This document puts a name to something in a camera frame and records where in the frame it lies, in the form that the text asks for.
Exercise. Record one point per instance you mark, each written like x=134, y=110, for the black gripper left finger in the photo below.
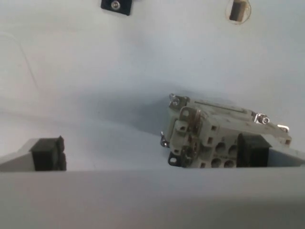
x=47, y=155

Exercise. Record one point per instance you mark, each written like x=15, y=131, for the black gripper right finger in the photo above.
x=252, y=155

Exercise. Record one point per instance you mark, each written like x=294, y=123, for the grey waterproof plug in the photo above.
x=214, y=133

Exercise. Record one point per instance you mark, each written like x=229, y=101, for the white task board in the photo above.
x=119, y=71

